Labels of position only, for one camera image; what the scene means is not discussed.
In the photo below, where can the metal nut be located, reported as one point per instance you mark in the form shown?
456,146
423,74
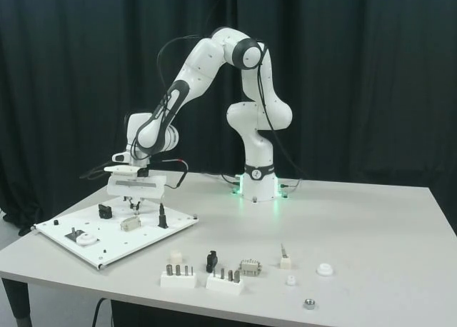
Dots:
309,303

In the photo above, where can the large metal square peg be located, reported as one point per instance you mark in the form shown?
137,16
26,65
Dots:
237,275

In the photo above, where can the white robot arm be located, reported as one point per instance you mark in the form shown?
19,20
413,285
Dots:
257,152

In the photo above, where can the grey multi-pin connector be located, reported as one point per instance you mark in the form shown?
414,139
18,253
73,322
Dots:
250,268

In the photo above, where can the white cube holder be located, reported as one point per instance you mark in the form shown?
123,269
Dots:
175,257

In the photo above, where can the small white plug holder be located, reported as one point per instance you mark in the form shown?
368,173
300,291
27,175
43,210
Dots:
285,263

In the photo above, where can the small white camera box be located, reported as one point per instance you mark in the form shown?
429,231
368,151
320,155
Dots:
120,157

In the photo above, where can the flat white mount plate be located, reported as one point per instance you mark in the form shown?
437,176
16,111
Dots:
121,168

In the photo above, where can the black curtain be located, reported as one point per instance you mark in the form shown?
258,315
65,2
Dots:
71,55

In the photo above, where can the metal BNC plug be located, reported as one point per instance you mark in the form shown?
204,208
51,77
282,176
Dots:
134,207

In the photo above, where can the thin black rod red tag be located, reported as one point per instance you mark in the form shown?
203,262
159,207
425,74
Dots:
168,160

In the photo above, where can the white task board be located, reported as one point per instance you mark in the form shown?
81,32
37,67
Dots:
118,241

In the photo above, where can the medium metal round peg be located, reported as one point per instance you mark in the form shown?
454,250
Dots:
178,270

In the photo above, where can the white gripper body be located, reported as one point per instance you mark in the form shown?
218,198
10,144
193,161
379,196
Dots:
125,193

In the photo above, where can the white square peg holder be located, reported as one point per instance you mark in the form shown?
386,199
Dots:
225,286

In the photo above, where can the tall black waterproof plug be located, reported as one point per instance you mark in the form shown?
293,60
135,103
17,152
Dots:
163,221

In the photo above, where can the large metal round peg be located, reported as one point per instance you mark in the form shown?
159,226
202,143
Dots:
168,270

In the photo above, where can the white round peg holder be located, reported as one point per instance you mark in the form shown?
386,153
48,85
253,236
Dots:
178,281

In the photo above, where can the white large gear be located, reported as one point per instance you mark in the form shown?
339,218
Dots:
85,240

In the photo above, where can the black D-SUB plug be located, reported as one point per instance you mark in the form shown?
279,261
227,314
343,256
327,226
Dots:
210,261

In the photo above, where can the dark table leg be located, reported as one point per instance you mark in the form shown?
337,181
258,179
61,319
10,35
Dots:
16,305

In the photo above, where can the white medium gear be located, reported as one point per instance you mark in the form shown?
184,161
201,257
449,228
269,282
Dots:
325,269

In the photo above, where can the thin grey metal plug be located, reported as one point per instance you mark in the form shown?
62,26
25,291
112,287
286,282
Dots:
283,251

